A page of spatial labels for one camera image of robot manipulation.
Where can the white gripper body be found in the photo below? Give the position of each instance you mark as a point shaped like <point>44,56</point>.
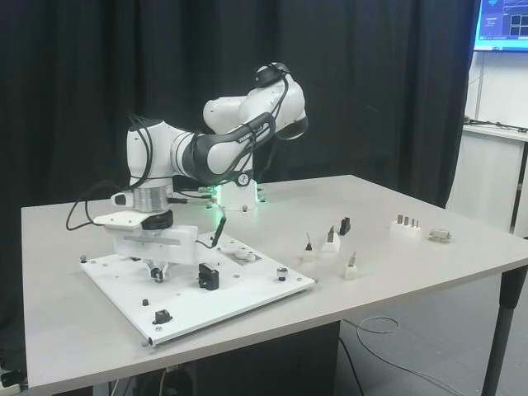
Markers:
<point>165,249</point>

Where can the metal BNC plug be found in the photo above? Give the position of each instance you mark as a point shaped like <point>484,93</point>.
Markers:
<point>157,277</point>

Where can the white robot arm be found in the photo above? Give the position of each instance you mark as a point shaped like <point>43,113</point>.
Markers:
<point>222,152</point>

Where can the white task board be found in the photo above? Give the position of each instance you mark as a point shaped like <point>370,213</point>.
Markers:
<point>123,297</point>

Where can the black D-SUB plug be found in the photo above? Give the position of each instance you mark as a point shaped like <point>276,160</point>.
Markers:
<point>208,275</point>

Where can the flat white plate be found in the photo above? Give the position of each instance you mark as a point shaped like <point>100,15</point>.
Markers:
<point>119,220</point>

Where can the thin black rod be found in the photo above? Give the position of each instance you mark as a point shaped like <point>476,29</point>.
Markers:
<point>219,231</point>

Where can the white large gear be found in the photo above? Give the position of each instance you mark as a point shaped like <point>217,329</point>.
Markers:
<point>246,256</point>

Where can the metal bolt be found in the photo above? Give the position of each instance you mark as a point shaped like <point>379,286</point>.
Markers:
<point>282,274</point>

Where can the small white holder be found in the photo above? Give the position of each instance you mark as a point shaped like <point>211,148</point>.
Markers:
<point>307,255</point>
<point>350,272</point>
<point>331,245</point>

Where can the metal round peg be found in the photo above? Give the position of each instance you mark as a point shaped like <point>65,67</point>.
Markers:
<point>308,241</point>

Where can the metal square peg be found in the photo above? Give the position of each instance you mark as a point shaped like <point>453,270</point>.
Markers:
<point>352,260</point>
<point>331,233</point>

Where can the black curtain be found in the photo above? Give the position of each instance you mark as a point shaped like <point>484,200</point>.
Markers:
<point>82,82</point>

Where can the long white holder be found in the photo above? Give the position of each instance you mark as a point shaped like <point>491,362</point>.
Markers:
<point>405,232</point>

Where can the beige connector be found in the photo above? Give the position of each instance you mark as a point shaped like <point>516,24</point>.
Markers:
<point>439,235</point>

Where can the black table leg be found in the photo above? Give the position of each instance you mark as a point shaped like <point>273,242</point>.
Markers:
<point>501,330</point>

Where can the blue screen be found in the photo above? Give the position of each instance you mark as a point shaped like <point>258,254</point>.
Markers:
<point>501,24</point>

